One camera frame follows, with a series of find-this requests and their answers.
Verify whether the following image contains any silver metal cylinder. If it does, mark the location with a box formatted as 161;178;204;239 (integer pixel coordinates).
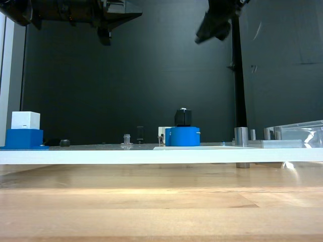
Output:
234;127;251;169

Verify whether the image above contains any black clamp block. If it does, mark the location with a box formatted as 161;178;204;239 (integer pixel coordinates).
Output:
174;107;193;127

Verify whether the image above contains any blue round holder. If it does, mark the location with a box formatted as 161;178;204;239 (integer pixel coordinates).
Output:
165;127;201;147

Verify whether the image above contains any white connector housing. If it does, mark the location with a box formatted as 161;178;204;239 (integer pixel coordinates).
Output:
157;127;168;147

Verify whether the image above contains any white cube connector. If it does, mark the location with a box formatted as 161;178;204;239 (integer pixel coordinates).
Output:
11;111;41;131

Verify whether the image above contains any clear plastic tub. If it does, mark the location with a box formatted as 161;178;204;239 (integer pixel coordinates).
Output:
263;120;323;149

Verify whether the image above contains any grey aluminium block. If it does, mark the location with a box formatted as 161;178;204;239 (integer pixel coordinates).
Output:
231;139;303;149

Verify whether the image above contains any white task board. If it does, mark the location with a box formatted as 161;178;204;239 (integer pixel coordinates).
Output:
0;143;323;165

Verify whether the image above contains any black vertical post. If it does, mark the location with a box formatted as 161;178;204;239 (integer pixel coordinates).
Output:
227;15;248;132

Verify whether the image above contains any blue square mount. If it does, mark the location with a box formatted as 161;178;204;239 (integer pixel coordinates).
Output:
0;129;50;150

